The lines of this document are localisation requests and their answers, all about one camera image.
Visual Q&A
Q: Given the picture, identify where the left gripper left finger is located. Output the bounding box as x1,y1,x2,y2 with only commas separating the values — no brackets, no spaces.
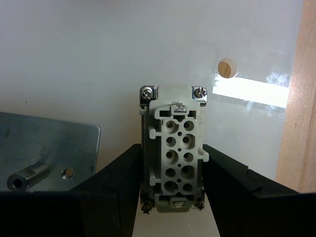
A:
0,144,143,237

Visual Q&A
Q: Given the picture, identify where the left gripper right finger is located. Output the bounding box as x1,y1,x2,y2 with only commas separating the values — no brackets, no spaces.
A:
202,144,316,237

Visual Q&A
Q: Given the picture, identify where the beige HAN10E connector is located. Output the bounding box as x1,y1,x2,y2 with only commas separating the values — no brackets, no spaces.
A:
139,84,210,215

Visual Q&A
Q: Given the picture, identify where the silver metal standoff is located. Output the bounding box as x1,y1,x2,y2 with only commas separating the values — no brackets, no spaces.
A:
6,161,51,193

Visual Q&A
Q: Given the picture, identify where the grey metal plate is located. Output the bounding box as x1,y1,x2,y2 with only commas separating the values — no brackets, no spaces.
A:
0,111,102,193

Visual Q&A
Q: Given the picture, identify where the white plastic board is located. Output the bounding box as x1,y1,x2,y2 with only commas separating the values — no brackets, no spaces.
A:
0,0,305,237

